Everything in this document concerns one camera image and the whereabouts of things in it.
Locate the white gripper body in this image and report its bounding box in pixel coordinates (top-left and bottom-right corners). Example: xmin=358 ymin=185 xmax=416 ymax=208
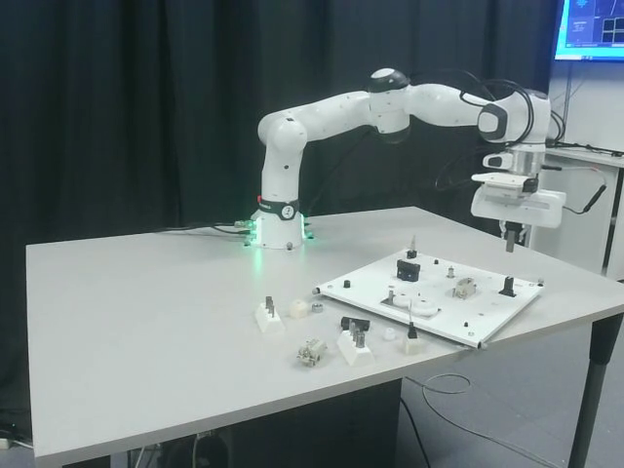
xmin=470 ymin=187 xmax=568 ymax=229

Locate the white round peg holder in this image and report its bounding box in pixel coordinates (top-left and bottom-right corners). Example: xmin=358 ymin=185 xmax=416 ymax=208
xmin=335 ymin=333 xmax=376 ymax=369

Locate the white square peg holder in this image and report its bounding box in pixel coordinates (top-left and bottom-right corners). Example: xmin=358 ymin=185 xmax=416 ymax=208
xmin=253 ymin=304 xmax=287 ymax=335

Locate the flat white mounting plate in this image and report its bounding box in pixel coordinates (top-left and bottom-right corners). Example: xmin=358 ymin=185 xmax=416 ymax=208
xmin=471 ymin=173 xmax=538 ymax=197

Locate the white large gear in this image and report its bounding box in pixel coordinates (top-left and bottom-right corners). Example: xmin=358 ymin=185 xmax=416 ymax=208
xmin=411 ymin=299 xmax=441 ymax=320

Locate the white task board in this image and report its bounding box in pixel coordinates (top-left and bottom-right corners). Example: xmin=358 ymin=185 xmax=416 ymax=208
xmin=311 ymin=246 xmax=545 ymax=351

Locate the dark grey table leg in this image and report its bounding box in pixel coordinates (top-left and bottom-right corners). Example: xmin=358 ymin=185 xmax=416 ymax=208
xmin=569 ymin=314 xmax=618 ymax=468

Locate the black blocky plug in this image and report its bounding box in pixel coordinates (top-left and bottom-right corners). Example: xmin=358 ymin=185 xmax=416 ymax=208
xmin=339 ymin=316 xmax=371 ymax=335

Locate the blue monitor screen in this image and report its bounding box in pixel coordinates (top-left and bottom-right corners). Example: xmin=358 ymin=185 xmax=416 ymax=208
xmin=553 ymin=0 xmax=624 ymax=62

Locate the grey D-SUB plug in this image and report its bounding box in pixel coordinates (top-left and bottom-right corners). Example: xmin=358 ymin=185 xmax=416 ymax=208
xmin=294 ymin=339 xmax=330 ymax=372

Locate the black cabinet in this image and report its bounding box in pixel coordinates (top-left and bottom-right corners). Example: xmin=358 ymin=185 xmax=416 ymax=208
xmin=126 ymin=377 xmax=404 ymax=468

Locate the black curtain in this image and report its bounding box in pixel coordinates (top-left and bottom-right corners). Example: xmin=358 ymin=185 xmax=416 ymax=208
xmin=0 ymin=0 xmax=560 ymax=440

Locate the silver wrist ring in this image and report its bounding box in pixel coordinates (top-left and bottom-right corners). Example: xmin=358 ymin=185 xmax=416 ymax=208
xmin=511 ymin=148 xmax=544 ymax=176

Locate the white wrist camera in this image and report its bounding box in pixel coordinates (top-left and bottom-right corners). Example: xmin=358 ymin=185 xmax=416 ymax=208
xmin=482 ymin=153 xmax=514 ymax=174

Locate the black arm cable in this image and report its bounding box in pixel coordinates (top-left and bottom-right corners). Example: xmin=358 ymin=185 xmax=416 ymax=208
xmin=435 ymin=70 xmax=567 ymax=192

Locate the grey floor cable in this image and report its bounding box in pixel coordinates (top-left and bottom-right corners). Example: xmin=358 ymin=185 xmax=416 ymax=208
xmin=420 ymin=372 xmax=572 ymax=468

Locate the black floor cable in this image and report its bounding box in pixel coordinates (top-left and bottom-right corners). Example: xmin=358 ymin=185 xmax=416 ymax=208
xmin=399 ymin=397 xmax=433 ymax=468

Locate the black base cable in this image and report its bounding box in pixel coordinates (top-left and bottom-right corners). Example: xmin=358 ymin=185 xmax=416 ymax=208
xmin=160 ymin=219 xmax=255 ymax=237

